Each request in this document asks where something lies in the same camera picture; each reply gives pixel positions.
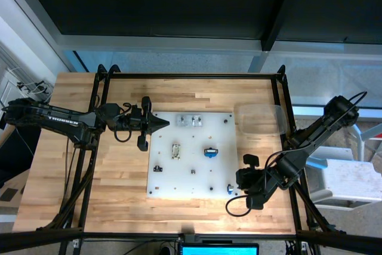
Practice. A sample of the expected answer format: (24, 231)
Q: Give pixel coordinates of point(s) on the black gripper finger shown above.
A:
(243, 175)
(244, 186)
(155, 126)
(156, 120)

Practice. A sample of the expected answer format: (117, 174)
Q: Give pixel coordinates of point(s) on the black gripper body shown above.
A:
(145, 105)
(256, 183)

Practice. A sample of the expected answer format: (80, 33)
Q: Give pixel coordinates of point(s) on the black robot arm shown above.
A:
(319, 126)
(59, 119)

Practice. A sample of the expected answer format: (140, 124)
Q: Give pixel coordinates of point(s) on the beige connector housing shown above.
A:
(176, 151)

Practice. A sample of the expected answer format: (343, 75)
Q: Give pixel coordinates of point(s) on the blue d-sub connector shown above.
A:
(210, 152)

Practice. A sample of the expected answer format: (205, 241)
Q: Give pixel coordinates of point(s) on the blue rj45 socket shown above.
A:
(229, 185)

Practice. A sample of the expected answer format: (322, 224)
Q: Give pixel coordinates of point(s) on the small black socket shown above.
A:
(157, 168)

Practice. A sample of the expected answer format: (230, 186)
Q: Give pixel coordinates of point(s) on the clear plastic tub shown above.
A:
(259, 120)

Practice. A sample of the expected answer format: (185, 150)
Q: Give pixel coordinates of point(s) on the white plastic board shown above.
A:
(179, 183)

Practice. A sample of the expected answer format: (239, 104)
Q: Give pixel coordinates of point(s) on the laptop screen with blue edge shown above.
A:
(219, 250)

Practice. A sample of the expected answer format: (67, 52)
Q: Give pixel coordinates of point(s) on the white plastic step stool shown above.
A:
(349, 177)

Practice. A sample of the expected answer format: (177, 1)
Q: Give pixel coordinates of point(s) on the black round stool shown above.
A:
(165, 250)

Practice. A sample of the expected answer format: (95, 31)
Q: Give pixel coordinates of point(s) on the black case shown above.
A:
(12, 156)

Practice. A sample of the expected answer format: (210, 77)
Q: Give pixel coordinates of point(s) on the brown cardboard sheet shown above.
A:
(18, 183)

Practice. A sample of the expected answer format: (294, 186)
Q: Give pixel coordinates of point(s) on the black vertical beam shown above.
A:
(277, 13)

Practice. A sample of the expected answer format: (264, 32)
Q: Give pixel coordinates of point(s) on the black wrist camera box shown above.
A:
(136, 111)

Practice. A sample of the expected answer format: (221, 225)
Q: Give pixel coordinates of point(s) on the black aluminium frame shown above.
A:
(191, 76)

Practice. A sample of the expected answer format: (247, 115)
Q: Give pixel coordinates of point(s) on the white tubular frame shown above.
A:
(360, 144)

